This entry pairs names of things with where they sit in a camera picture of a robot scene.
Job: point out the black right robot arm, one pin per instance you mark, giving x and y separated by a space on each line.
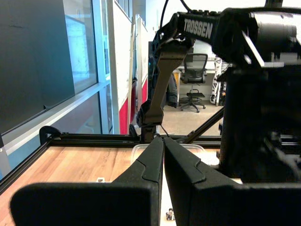
200 28

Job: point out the white lattice structure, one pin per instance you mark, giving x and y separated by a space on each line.
215 89

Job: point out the white task board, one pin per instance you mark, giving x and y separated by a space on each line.
166 202

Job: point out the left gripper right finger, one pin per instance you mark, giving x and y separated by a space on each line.
235 204

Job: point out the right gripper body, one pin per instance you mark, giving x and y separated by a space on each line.
254 122

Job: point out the small metal fastener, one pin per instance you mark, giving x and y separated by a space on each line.
169 214

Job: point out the black office chair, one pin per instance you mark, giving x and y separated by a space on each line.
196 68

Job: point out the clear plastic tub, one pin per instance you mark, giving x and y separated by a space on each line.
137 150

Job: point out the black aluminium frame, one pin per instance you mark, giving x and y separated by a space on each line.
94 139

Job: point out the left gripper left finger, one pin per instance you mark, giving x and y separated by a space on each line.
94 204

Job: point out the dark hanging coat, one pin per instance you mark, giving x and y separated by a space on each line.
172 94

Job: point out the small white plastic piece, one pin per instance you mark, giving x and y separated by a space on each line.
98 181

